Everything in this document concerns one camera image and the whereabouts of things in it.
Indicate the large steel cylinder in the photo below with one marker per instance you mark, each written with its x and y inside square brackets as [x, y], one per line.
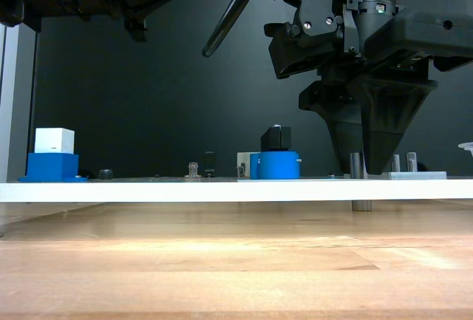
[355, 166]

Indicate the medium steel peg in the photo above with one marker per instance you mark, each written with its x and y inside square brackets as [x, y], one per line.
[397, 165]

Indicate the thick steel peg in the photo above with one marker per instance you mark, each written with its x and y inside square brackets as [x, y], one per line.
[412, 161]

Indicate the grey metal plate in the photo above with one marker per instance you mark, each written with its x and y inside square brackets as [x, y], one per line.
[417, 176]

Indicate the black block plug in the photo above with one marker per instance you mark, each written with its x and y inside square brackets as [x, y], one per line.
[275, 138]

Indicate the blue round holder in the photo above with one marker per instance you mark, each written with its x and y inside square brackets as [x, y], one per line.
[277, 165]

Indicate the small black connector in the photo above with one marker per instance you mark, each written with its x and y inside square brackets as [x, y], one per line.
[210, 163]

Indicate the white cube block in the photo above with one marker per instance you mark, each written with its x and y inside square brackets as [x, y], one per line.
[53, 139]

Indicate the black ridged plug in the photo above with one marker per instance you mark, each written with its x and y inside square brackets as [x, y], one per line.
[106, 174]

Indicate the small black knob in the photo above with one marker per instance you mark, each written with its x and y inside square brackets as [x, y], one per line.
[85, 173]

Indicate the white board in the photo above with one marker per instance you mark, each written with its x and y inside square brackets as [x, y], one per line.
[184, 190]

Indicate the blue square base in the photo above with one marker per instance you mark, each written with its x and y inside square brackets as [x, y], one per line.
[51, 166]

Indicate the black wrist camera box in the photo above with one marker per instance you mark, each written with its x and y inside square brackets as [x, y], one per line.
[292, 57]

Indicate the light grey frame post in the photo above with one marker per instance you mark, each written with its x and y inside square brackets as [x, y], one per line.
[15, 113]

